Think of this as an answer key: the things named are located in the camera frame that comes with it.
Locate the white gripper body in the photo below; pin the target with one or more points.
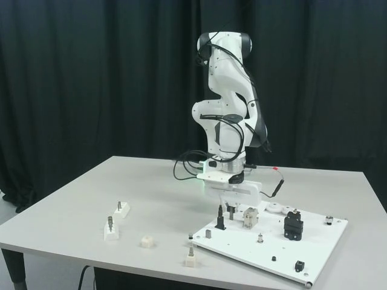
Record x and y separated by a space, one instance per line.
239 191

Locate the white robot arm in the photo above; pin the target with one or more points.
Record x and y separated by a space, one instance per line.
223 90

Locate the thick grey square peg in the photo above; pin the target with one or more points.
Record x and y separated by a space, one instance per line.
208 233

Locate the short metal round peg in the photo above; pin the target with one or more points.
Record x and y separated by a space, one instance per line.
190 235

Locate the small metal peg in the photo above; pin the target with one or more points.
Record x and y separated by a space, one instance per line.
119 205
191 251

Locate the white peg holder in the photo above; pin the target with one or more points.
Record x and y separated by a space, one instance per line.
122 213
111 235

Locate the beige connector block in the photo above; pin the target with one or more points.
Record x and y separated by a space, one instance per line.
250 220

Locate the white medium gear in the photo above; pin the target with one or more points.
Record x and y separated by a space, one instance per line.
273 208

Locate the metal BNC plug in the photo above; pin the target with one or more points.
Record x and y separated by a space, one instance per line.
260 238

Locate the white task board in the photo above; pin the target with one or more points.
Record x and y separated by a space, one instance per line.
242 256

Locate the white small gear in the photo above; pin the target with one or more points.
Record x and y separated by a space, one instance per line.
286 210

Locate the black D-SUB plug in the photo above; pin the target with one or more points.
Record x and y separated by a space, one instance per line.
293 228

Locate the small white cube holder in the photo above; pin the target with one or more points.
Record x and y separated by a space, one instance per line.
148 242

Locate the metal bolt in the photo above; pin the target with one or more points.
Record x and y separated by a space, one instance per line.
329 220

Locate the black curtain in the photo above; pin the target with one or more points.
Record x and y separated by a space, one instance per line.
60 75

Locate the black table leg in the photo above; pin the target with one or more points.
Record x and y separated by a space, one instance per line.
13 269

